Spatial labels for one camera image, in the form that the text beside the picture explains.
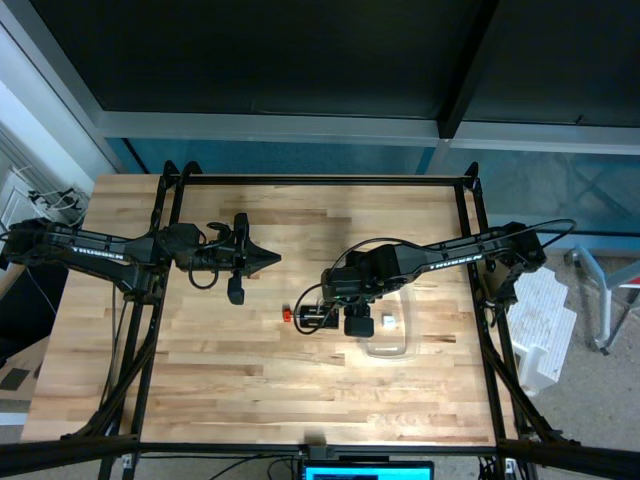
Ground black vise fixture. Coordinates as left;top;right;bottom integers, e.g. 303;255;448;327
298;301;346;334

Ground white power strip cables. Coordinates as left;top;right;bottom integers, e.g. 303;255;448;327
24;187;89;221

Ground grey metal stand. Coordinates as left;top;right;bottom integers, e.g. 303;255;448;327
564;244;640;357

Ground clear plastic tub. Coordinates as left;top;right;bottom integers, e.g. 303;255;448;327
357;287;421;362

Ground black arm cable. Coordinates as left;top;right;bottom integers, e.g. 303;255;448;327
187;221;234;292
293;218;577;336

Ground black metal table frame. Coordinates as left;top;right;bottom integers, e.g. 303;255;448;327
0;159;640;480

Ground blue laptop screen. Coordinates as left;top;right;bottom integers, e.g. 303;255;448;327
299;460;435;480

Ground black table-level camera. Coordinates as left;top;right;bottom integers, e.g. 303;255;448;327
304;434;335;461

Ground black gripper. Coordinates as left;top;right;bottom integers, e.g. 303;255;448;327
192;213;282;307
327;300;374;337

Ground white foam packing block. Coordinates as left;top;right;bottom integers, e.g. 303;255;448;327
507;267;585;397

